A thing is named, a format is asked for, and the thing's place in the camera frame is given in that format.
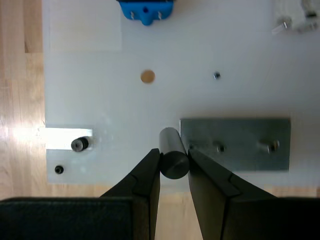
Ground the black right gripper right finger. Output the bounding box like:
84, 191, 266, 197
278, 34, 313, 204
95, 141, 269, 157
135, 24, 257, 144
188, 149, 320, 240

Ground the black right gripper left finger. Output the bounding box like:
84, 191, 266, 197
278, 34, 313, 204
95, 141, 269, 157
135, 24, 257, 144
0, 148, 161, 240

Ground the grey 16mm metal cylinder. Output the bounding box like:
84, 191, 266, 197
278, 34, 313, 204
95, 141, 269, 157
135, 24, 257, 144
158, 126, 190, 180

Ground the clear plastic connector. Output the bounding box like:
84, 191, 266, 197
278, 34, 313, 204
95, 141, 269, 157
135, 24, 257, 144
271, 15, 294, 35

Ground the white task board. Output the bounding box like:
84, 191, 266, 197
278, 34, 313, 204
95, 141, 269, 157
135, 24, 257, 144
41, 0, 320, 188

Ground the blue round holder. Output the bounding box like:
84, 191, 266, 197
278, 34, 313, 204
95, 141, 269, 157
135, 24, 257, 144
116, 0, 175, 27

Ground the thick metal peg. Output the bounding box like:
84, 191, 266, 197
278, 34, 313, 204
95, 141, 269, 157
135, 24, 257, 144
257, 139, 281, 155

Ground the black knurled screw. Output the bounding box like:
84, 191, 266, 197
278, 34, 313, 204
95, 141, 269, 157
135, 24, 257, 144
70, 135, 90, 153

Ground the medium metal peg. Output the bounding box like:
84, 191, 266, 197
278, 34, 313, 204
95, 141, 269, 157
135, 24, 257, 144
213, 140, 226, 153

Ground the grey metal plate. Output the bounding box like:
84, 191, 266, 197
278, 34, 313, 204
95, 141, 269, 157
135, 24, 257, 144
179, 117, 292, 173

